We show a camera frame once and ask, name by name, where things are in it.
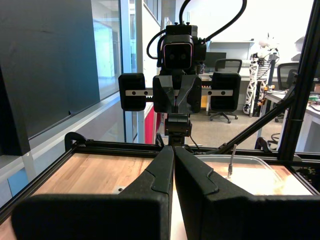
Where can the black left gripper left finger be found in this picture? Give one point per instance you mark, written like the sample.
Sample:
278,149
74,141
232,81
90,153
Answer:
100,217

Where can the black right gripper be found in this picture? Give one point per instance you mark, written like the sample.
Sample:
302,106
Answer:
131,82

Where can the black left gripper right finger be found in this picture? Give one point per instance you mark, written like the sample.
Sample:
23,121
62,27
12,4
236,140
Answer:
237,217

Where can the red cabinet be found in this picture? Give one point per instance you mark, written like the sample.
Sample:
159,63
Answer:
150,125

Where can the clear plastic tub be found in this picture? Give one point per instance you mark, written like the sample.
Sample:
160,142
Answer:
250,175

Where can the black monitor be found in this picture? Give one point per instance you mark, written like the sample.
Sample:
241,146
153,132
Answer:
215,58

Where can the black office chair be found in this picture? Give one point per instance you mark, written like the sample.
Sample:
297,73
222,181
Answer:
285,75
228,65

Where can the white humanoid robot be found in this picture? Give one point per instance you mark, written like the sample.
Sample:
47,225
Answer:
252,82

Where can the white desk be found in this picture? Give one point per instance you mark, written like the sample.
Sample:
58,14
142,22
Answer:
310,125

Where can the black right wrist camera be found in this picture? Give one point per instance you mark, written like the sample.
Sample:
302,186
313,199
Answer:
178,53

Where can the black aluminium table frame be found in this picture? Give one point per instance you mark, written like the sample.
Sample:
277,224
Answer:
112,146

